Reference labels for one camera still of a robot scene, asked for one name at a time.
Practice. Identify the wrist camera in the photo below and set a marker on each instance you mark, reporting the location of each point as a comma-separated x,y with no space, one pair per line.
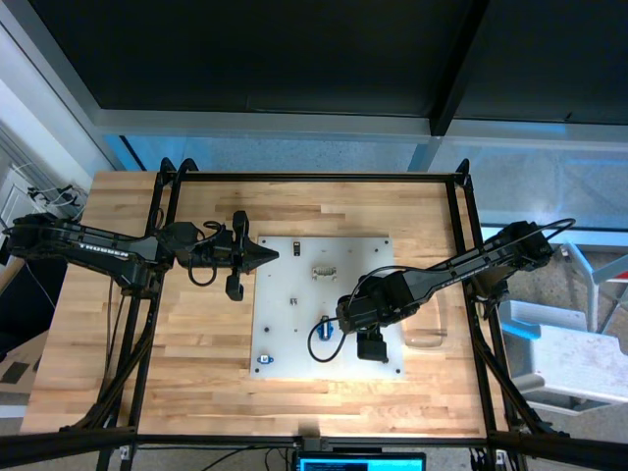
347,314

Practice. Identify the blue square base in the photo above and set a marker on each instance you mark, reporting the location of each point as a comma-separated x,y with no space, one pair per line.
271,360

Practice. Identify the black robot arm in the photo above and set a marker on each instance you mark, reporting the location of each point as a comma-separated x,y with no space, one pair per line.
98,247
466,269

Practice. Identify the white taskboard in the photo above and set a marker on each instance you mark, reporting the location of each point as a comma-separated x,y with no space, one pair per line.
284,363

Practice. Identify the black metal frame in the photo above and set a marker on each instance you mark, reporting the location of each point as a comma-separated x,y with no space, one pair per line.
314,177

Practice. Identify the black wall post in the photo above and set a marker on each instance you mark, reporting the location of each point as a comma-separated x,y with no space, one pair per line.
456,73

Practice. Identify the grey metal chair frame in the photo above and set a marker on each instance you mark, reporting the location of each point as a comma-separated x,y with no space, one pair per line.
592,299

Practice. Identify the white step stool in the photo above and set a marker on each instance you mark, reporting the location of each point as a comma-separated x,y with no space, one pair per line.
579,358

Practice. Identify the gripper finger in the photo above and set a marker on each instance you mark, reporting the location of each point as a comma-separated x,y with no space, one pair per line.
255,248
255,260

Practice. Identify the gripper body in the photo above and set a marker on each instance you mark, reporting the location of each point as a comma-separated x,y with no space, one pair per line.
371,348
238,252

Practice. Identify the small black socket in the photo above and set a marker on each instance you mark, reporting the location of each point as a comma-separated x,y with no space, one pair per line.
296,248

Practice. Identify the white corner bracket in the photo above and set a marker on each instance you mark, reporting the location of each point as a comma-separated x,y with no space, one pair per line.
125,452
501,456

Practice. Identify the clear plastic tub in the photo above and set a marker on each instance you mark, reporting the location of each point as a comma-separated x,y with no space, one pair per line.
427,333

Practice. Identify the blue connector mount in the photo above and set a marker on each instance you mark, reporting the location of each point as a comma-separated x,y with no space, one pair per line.
319,331

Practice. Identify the beige multi-pin connector housing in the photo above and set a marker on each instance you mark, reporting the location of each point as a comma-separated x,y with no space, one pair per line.
325,273

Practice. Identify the laptop screen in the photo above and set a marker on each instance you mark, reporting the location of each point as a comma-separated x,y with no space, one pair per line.
358,463

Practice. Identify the cardboard box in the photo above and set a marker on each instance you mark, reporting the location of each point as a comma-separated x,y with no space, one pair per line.
29,353

